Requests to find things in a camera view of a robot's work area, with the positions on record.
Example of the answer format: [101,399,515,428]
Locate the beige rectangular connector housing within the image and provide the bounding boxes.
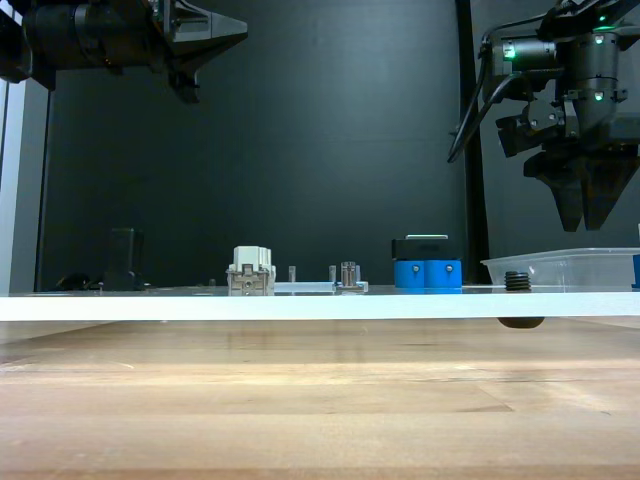
[225,244,278,297]

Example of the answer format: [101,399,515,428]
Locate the clear plastic tub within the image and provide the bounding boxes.
[479,246,640,294]

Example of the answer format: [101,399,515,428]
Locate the black screw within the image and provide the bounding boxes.
[504,270,532,293]

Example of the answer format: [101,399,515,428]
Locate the black board foot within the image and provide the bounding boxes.
[496,317,545,331]

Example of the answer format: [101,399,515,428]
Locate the black socket block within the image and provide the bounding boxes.
[97,227,149,292]

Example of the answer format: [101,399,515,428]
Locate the clear block with metal clamps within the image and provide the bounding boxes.
[273,263,338,296]

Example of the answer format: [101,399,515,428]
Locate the white mounting board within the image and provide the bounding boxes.
[0,285,640,322]

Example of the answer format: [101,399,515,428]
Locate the black metal frame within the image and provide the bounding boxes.
[451,0,492,289]

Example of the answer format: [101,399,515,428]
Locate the blue d-sub connector mount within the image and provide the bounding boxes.
[391,233,464,291]

